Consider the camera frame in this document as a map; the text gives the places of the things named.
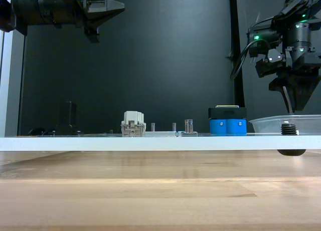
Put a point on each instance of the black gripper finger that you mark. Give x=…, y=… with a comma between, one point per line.
x=278, y=84
x=110, y=6
x=303, y=90
x=100, y=19

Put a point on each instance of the grey multi-pin connector housing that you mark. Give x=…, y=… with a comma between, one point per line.
x=133, y=124

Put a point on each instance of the black threaded screw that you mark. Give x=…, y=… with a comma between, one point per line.
x=289, y=129

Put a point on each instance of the clear plastic tub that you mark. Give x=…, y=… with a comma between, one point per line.
x=265, y=127

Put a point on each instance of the black rubber foot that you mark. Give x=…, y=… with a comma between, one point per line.
x=291, y=152

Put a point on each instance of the blue and black D-sub socket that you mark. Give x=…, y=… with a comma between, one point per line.
x=230, y=127

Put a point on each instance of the small metal socket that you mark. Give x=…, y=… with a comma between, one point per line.
x=188, y=127

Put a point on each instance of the black clamp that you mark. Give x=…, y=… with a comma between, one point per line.
x=66, y=118

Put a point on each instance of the white task board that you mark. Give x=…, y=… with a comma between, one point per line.
x=160, y=143

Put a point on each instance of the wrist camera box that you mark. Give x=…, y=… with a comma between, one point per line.
x=272, y=59

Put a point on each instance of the black wall post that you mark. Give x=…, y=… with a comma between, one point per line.
x=237, y=28

